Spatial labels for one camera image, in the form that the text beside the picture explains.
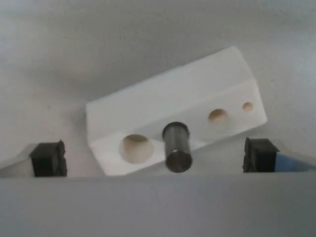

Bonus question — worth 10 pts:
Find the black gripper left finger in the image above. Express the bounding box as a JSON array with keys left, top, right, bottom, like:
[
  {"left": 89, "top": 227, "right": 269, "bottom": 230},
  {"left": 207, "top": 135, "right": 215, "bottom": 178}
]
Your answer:
[{"left": 0, "top": 139, "right": 68, "bottom": 178}]

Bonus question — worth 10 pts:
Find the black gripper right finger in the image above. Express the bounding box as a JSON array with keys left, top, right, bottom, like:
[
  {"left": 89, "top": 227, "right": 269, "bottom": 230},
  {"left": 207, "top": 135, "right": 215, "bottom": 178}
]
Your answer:
[{"left": 242, "top": 137, "right": 316, "bottom": 174}]

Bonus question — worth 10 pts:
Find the metal round peg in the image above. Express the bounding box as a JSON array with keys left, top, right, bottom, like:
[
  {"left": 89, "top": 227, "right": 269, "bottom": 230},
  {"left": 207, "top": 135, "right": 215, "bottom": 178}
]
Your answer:
[{"left": 161, "top": 121, "right": 194, "bottom": 174}]

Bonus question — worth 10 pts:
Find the white peg holder with holes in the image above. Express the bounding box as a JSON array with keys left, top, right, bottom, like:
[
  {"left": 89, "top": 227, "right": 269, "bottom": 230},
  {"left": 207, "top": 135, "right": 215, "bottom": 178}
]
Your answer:
[{"left": 85, "top": 46, "right": 268, "bottom": 177}]

